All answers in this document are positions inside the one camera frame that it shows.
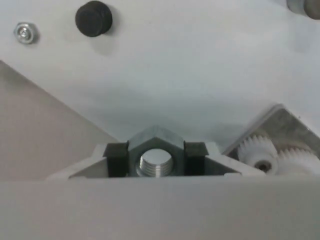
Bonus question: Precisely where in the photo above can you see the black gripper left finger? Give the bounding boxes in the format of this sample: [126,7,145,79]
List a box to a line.
[67,141,129,179]

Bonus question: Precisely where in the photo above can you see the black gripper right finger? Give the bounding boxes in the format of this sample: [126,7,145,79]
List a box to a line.
[184,141,241,178]

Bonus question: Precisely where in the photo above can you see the white small gear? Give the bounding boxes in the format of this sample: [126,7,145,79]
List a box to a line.
[236,134,279,176]

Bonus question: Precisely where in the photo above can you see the white task board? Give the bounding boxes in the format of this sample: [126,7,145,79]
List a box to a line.
[0,0,320,176]

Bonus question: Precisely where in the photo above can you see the white medium gear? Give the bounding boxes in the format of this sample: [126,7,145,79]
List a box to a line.
[274,146,320,176]

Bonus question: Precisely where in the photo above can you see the black round rubber stud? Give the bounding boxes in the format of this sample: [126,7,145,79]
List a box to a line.
[74,0,114,38]

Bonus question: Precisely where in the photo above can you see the small metal hex screw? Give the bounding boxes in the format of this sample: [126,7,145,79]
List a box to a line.
[13,21,40,45]

